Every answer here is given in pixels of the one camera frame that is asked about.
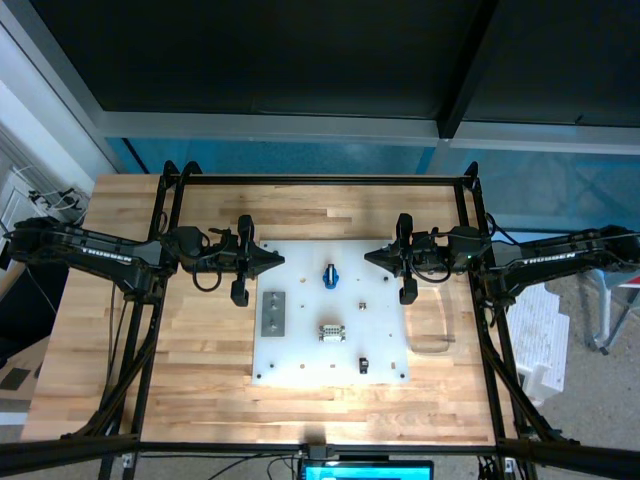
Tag black table-level camera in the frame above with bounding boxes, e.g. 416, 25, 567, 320
299, 439, 335, 460

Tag clear plastic tub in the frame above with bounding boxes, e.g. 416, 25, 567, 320
405, 282, 457, 355

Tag black aluminium frame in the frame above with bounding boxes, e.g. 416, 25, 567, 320
0, 159, 640, 480

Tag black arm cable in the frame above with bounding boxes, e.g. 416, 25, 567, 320
192, 259, 222, 293

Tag grey HAN10E connector insert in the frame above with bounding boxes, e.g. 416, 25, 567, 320
318, 323, 347, 346

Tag white task board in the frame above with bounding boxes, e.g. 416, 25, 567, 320
251, 239, 412, 386

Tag laptop screen with blue edge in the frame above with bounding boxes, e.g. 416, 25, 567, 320
298, 460, 435, 480

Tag brown cardboard box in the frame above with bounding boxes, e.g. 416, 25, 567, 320
0, 335, 51, 426

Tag grey metal chair legs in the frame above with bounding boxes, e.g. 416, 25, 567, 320
579, 272, 640, 357

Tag white foam packing block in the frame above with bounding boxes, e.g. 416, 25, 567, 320
505, 288, 571, 409

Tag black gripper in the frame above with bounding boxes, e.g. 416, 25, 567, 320
202, 213, 285, 307
364, 212, 449, 306

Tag white black cable bundle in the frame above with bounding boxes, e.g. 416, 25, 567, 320
27, 187, 86, 216

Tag grey metal plate with posts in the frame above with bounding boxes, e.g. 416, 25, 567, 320
259, 290, 288, 337

